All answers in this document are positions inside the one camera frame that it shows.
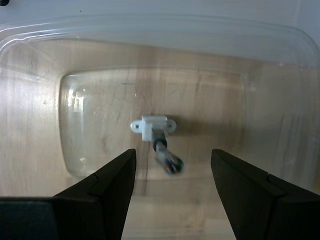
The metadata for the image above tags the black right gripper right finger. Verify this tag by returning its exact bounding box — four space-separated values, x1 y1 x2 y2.
211 149 320 240

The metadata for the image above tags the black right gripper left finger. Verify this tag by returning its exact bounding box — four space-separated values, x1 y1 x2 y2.
0 148 137 240

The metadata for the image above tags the clear plastic tub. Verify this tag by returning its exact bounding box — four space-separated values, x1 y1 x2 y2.
0 13 320 240

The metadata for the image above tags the white RJ45 connector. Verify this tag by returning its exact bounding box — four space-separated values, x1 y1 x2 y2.
130 115 185 178

